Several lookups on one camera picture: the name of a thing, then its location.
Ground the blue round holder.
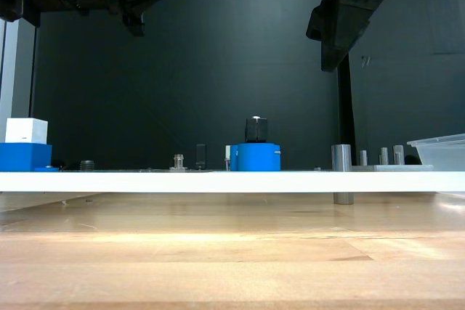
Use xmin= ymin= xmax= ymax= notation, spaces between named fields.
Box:
xmin=230 ymin=142 xmax=282 ymax=172

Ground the small black connector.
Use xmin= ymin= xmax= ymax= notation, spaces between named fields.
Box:
xmin=195 ymin=144 xmax=208 ymax=170

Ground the small metal socket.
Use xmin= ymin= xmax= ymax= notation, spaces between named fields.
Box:
xmin=169 ymin=153 xmax=188 ymax=171

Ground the black vertical post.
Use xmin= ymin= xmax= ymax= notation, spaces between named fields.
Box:
xmin=336 ymin=52 xmax=357 ymax=166

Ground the steel 16mm cylinder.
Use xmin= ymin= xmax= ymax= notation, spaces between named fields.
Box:
xmin=331 ymin=144 xmax=354 ymax=205

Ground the blue square mount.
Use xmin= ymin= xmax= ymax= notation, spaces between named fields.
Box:
xmin=0 ymin=142 xmax=59 ymax=173

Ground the grey peg plate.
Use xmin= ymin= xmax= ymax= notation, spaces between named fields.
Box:
xmin=351 ymin=164 xmax=435 ymax=172

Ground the white cube plug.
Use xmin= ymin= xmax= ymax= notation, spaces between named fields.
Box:
xmin=5 ymin=117 xmax=49 ymax=144

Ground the black block with silver top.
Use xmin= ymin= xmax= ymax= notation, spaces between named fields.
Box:
xmin=245 ymin=116 xmax=269 ymax=143

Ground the clear plastic tub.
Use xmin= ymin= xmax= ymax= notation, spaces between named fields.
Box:
xmin=406 ymin=133 xmax=465 ymax=172

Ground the white taskboard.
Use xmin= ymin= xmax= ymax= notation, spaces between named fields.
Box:
xmin=0 ymin=171 xmax=465 ymax=194

